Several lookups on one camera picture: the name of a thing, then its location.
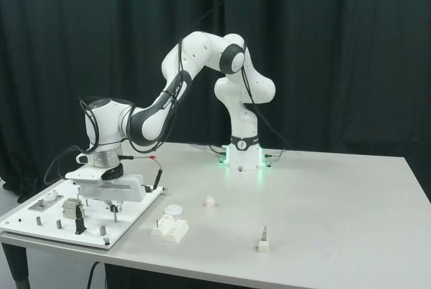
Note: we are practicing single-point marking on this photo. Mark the white large gear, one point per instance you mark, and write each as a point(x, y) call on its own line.
point(174, 209)

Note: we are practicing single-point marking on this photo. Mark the white peg holder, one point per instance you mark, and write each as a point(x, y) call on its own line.
point(166, 225)
point(263, 246)

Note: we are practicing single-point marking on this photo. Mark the metal square peg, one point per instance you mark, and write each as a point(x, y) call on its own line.
point(102, 230)
point(59, 224)
point(264, 233)
point(38, 220)

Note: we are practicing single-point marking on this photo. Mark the white task board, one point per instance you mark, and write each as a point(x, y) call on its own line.
point(134, 221)

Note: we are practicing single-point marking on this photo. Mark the black plug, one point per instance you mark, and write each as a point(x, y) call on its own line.
point(79, 223)

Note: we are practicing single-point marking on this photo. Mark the white small gear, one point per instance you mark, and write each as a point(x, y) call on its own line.
point(50, 196)

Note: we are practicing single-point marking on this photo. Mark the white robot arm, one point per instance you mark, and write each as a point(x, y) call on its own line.
point(242, 114)

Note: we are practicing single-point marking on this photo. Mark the small white holder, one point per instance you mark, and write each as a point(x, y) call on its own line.
point(209, 201)

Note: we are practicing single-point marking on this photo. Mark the black curtain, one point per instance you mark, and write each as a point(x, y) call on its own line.
point(67, 33)

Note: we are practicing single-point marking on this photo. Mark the white plug holder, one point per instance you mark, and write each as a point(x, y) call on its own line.
point(178, 230)

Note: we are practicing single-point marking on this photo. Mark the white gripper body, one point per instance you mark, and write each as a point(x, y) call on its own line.
point(133, 189)

